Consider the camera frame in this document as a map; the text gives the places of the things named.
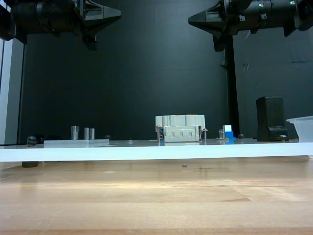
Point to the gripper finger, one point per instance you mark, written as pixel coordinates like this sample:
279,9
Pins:
110,11
100,24
212,29
200,18

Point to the short steel bar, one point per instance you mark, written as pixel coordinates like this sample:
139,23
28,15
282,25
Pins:
86,134
92,134
74,133

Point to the white taskboard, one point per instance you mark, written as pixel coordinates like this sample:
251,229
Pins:
146,154

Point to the black block holder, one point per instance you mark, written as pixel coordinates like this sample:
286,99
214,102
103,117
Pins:
270,117

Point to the grey metal plate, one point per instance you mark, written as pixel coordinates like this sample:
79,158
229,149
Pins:
66,144

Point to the silver connector screw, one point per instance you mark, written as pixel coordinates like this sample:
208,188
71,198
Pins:
204,134

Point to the small blue white socket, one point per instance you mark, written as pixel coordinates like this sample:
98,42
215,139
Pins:
229,135

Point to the beige connector housing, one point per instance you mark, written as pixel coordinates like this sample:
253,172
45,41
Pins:
181,133

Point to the clear plastic tub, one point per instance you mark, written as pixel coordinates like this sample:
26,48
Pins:
304,129

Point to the black rubber foot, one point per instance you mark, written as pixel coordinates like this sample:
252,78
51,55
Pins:
30,164

